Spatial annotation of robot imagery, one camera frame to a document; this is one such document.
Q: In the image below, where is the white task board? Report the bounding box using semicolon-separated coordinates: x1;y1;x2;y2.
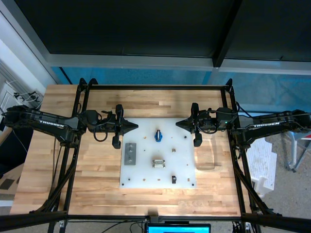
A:
119;118;197;189

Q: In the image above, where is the clear plastic tub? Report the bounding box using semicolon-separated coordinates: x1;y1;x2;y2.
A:
193;134;222;172

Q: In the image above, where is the white styrofoam packing piece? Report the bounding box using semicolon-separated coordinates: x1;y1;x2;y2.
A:
245;139;278;198

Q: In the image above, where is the grey HAN10E connector insert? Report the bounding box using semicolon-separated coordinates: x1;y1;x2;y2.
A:
152;158;167;169

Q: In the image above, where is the small black table camera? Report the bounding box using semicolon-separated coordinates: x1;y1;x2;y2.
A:
148;211;161;223

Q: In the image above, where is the blue laptop screen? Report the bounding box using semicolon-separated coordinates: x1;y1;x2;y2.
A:
145;220;211;233

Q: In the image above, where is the brown cardboard box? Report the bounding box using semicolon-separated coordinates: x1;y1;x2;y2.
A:
0;163;25;207

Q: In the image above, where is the grey metal plate with pegs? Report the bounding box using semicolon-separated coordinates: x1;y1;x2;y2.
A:
123;142;137;166

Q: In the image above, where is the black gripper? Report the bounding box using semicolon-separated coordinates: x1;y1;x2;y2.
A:
175;102;211;147
105;104;139;149

